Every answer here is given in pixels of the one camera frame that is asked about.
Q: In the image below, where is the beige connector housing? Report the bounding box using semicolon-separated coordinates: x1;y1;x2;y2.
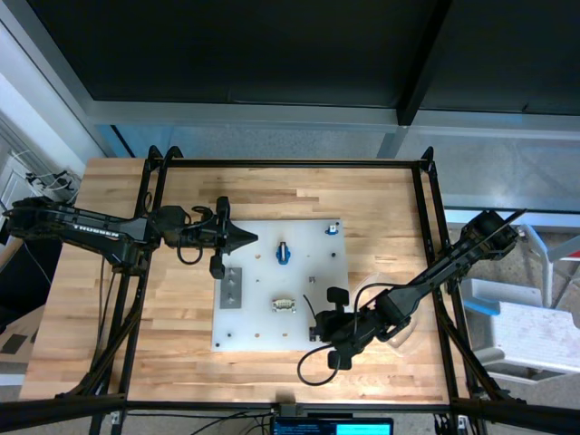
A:
271;296;299;316

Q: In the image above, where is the bundle of thin cables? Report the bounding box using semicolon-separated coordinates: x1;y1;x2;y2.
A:
23;169;78;194

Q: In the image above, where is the grey aluminium partition frame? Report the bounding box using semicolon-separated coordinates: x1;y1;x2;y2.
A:
0;0;580;160

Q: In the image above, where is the white mounting board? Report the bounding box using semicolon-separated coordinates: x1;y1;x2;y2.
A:
211;219;351;353

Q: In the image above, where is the blue-edged screen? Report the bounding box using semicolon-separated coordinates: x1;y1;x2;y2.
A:
270;417;394;435

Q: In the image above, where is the clear plastic tub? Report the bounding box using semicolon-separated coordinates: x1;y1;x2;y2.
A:
351;271;421;359

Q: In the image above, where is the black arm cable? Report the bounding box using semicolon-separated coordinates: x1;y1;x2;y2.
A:
175;243;204;266
295;343;339;387

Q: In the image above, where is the black wall post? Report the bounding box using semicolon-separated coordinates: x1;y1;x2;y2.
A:
397;0;454;127

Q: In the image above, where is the grey metal plate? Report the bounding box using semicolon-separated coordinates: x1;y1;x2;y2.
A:
217;266;244;310

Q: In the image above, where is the white metal chair frame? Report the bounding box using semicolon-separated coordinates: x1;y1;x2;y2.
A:
520;224;580;318

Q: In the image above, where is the white step stool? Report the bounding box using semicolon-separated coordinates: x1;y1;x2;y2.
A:
461;276;580;386

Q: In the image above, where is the brown cardboard box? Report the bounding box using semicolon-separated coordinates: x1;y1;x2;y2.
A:
0;303;46;377

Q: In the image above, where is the black metal table frame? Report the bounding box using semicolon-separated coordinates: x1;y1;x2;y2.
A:
0;144;580;435

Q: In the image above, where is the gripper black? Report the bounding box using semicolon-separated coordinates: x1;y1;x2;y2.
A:
315;286;371;371
189;196;259;279

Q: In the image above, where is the small black camera box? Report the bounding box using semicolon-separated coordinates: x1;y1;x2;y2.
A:
275;393;303;416

